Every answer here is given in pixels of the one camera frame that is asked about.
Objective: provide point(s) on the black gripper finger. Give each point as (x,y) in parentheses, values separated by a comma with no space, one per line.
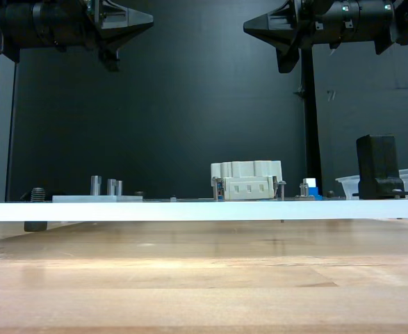
(278,39)
(116,36)
(120,15)
(276,23)

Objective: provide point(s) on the short steel bar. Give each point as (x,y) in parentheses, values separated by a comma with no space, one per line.
(97,186)
(120,188)
(111,188)

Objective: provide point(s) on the grey metal bar plate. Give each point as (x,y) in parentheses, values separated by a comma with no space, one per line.
(86,198)

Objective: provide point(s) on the small white blue socket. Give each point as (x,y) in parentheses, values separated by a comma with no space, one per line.
(311,183)

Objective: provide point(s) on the beige connector housing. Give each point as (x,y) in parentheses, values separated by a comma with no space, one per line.
(250,188)

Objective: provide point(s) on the clear plastic tub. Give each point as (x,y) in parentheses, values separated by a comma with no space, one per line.
(347,186)

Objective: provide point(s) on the black threaded screw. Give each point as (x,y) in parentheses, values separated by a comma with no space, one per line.
(39,195)

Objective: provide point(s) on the white task board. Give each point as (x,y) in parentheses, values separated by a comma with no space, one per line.
(203,212)

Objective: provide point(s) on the black board foot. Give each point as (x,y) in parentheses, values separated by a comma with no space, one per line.
(35,227)

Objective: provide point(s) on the black wall post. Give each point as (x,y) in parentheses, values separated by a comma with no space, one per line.
(311,139)

